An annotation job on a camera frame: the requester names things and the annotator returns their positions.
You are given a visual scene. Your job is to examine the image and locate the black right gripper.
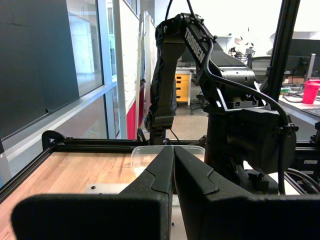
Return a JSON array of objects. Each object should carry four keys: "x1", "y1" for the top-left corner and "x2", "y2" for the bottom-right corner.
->
[{"x1": 204, "y1": 108, "x2": 298, "y2": 195}]

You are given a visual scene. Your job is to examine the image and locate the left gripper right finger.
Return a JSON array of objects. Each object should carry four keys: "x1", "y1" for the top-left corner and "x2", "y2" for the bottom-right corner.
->
[{"x1": 174, "y1": 146, "x2": 320, "y2": 240}]

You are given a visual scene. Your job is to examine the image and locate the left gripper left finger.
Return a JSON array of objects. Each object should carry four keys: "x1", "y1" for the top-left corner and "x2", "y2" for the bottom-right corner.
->
[{"x1": 11, "y1": 146, "x2": 175, "y2": 240}]

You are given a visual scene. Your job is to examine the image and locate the clear plastic tub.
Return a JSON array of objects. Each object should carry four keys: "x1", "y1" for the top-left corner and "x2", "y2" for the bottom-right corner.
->
[{"x1": 130, "y1": 145, "x2": 206, "y2": 179}]

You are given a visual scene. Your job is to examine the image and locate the white office desk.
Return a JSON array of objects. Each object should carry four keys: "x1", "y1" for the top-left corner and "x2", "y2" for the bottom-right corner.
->
[{"x1": 278, "y1": 95, "x2": 320, "y2": 127}]

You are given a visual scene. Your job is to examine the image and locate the red plastic bin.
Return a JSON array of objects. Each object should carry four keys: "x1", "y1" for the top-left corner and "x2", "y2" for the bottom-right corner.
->
[{"x1": 301, "y1": 79, "x2": 320, "y2": 105}]

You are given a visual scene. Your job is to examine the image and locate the yellow drawer cabinet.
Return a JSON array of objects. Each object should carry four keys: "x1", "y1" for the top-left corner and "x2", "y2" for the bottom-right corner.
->
[{"x1": 174, "y1": 73, "x2": 192, "y2": 106}]

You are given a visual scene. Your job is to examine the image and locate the grey office chair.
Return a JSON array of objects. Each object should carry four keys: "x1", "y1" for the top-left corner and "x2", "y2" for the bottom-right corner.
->
[{"x1": 250, "y1": 55, "x2": 273, "y2": 84}]

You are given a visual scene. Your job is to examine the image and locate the black computer monitor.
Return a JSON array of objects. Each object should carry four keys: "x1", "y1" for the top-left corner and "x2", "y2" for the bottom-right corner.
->
[{"x1": 284, "y1": 38, "x2": 320, "y2": 78}]

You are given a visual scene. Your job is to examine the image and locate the white and red partition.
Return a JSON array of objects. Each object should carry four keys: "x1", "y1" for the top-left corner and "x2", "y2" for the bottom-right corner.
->
[{"x1": 113, "y1": 0, "x2": 146, "y2": 140}]

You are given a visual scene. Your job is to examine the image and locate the black cable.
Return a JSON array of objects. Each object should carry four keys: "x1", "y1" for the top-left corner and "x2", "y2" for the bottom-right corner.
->
[
  {"x1": 186, "y1": 0, "x2": 291, "y2": 196},
  {"x1": 284, "y1": 167, "x2": 320, "y2": 195},
  {"x1": 164, "y1": 0, "x2": 174, "y2": 22}
]

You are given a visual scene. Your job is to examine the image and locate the grey window frame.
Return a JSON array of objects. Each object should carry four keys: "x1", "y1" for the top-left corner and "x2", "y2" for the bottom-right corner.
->
[{"x1": 0, "y1": 0, "x2": 120, "y2": 176}]

